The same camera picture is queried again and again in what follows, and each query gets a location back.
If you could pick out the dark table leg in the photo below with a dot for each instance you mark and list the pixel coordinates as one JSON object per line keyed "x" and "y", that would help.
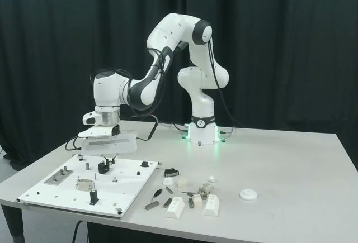
{"x": 14, "y": 226}

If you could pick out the black curtain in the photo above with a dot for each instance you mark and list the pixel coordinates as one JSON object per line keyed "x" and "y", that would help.
{"x": 56, "y": 30}

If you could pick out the white small gear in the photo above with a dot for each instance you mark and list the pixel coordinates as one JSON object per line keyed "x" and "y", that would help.
{"x": 212, "y": 178}

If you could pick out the small white cube holder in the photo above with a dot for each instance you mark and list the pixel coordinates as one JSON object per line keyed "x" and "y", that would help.
{"x": 182, "y": 182}

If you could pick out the white large gear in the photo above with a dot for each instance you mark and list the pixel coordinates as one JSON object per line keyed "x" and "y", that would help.
{"x": 249, "y": 194}

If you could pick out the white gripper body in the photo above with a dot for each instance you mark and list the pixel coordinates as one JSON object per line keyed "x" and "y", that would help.
{"x": 112, "y": 147}

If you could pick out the white holder with square holes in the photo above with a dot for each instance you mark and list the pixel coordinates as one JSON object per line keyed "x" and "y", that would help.
{"x": 210, "y": 208}

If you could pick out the metal square peg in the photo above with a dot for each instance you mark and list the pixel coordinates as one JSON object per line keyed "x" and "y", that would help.
{"x": 167, "y": 202}
{"x": 152, "y": 205}

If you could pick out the thin black rod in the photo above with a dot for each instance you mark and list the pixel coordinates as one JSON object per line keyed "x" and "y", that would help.
{"x": 153, "y": 132}

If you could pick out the flat white mounting plate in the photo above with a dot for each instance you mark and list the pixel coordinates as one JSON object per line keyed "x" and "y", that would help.
{"x": 92, "y": 133}

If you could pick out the black D-SUB plug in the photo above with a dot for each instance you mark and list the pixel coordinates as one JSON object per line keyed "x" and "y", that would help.
{"x": 171, "y": 172}

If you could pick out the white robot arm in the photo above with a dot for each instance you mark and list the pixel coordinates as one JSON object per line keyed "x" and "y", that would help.
{"x": 200, "y": 114}

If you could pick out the white holder with round holes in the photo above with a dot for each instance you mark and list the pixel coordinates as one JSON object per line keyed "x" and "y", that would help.
{"x": 174, "y": 208}

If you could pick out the white task board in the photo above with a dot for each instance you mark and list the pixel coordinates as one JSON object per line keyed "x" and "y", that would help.
{"x": 126, "y": 190}

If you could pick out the thin metal round peg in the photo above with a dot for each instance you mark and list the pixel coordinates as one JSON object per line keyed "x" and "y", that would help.
{"x": 187, "y": 193}

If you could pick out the white medium gear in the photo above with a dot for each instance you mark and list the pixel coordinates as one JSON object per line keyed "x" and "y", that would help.
{"x": 168, "y": 182}

